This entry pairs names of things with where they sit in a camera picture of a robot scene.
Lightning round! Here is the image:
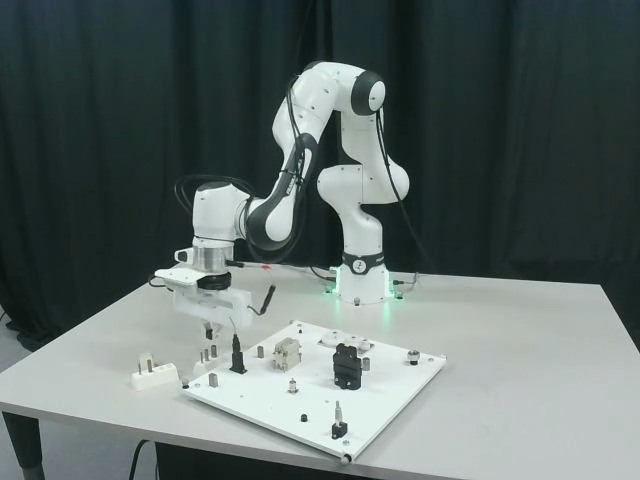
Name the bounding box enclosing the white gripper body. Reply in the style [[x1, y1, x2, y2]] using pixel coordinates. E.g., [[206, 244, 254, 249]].
[[172, 285, 251, 332]]

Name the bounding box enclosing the white square peg holder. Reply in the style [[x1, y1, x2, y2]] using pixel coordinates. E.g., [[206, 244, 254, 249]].
[[130, 360, 180, 391]]

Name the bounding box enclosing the black USB plug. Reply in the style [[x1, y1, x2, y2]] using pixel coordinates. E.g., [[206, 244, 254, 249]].
[[227, 316, 250, 375]]

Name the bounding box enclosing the flat white mounting plate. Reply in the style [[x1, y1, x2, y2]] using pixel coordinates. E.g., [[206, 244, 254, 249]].
[[153, 268, 207, 289]]

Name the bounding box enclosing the beige metal connector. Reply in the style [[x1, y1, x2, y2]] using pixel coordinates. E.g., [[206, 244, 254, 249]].
[[271, 337, 300, 374]]

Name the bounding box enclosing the white task board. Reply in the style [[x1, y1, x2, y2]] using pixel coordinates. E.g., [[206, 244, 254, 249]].
[[179, 319, 447, 464]]

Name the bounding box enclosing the black D-SUB plug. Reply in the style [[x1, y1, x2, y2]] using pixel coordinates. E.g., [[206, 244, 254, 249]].
[[332, 342, 362, 392]]

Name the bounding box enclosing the metal pin on black base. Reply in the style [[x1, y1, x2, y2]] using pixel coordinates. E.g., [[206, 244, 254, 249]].
[[331, 399, 350, 441]]

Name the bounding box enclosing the black curtain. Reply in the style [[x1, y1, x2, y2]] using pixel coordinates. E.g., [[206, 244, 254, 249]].
[[0, 0, 640, 334]]

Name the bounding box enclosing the dark table leg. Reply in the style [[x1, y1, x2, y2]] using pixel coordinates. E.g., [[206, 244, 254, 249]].
[[9, 412, 40, 480]]

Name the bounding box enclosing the silver ring flange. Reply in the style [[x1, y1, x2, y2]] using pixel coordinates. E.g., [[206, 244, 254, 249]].
[[192, 244, 235, 276]]

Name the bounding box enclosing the thin black rod on wire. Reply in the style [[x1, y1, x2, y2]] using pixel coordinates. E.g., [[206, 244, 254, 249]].
[[251, 282, 277, 317]]

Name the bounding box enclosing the black cable along forearm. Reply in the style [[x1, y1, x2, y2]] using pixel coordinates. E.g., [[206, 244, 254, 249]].
[[174, 74, 321, 262]]

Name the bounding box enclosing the black cable under table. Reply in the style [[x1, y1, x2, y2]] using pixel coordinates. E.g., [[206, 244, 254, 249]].
[[130, 439, 156, 480]]

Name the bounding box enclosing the grey cable at arm foot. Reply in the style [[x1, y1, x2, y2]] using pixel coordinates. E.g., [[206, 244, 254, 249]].
[[392, 272, 432, 291]]

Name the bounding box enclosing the black cable from elbow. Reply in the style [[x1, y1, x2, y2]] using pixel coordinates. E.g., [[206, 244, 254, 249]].
[[373, 104, 435, 276]]

